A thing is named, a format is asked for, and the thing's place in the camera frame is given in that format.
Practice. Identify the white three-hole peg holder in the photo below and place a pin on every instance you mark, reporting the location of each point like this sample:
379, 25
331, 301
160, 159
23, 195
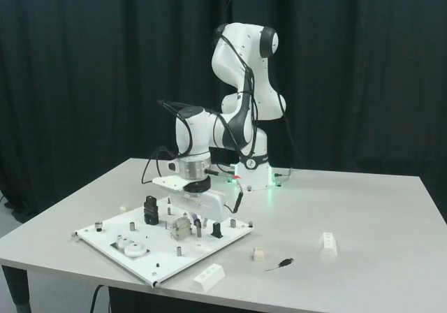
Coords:
208, 275
328, 244

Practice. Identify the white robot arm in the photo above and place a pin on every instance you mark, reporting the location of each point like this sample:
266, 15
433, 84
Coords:
258, 82

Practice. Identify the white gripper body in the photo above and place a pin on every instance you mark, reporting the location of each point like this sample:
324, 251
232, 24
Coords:
209, 203

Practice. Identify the black table leg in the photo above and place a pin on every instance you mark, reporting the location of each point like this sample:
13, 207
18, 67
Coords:
15, 288

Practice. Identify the white large gear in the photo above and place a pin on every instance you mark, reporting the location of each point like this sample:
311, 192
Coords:
135, 250

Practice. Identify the thin black rod red tag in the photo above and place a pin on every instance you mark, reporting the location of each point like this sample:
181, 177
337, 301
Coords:
239, 201

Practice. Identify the black curtain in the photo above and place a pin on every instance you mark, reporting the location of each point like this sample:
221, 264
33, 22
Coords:
70, 65

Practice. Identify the small white cube holder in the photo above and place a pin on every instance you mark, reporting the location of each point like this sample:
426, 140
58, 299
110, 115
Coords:
259, 253

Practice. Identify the white medium gear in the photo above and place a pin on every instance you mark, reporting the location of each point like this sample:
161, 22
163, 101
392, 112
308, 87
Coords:
123, 242

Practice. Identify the metal square peg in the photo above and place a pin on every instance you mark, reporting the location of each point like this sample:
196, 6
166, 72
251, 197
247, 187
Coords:
198, 232

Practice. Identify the metal round peg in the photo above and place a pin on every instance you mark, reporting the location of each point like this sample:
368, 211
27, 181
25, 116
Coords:
179, 251
233, 222
132, 227

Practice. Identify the white task board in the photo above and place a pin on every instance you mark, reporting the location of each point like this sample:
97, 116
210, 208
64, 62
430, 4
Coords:
195, 253

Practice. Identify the metal BNC plug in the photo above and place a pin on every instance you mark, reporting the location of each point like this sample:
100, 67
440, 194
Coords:
99, 226

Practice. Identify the black D-SUB plug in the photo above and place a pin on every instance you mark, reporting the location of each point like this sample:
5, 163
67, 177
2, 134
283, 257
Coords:
151, 211

